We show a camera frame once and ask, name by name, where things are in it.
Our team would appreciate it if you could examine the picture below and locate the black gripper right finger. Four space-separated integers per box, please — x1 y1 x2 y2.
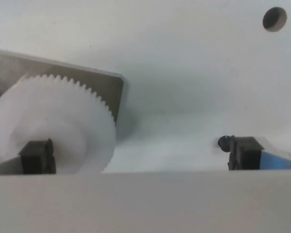
227 135 291 171

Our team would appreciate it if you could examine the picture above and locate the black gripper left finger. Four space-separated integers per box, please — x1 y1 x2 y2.
0 137 57 176

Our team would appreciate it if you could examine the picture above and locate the white large gear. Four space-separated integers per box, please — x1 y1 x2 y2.
0 74 117 175

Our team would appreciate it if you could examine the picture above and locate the small black screw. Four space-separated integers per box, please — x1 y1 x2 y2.
217 135 235 153

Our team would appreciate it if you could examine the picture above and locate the white task board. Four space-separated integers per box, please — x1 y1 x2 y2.
0 0 291 174

